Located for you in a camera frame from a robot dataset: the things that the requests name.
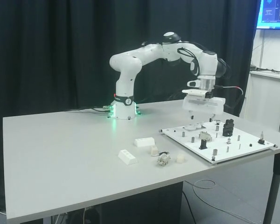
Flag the white holder with holes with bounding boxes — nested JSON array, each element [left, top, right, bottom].
[[134, 137, 157, 148], [118, 149, 139, 166]]

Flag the blue screen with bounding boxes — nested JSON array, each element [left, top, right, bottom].
[[256, 0, 280, 30]]

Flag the beige waterproof plug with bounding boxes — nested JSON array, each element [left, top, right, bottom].
[[155, 153, 171, 167]]

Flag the flat white mount plate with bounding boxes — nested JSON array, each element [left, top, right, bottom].
[[181, 89, 207, 97]]

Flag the white cabinet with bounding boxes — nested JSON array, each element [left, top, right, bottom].
[[244, 69, 280, 135]]

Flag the black curtain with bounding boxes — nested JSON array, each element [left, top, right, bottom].
[[0, 0, 259, 119]]

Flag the grey floor cable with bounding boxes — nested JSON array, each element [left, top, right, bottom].
[[192, 178, 280, 224]]

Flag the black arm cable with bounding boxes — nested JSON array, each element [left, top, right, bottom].
[[142, 41, 201, 77]]

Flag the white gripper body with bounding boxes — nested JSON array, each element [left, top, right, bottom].
[[182, 96, 226, 115]]

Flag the black D-SUB plug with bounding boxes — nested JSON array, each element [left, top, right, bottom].
[[223, 119, 235, 137]]

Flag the white task board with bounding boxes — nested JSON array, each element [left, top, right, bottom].
[[159, 120, 279, 166]]

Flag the dark grey table leg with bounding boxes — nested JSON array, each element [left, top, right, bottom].
[[262, 149, 280, 224]]

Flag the black base cable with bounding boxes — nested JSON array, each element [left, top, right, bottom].
[[67, 105, 113, 113]]

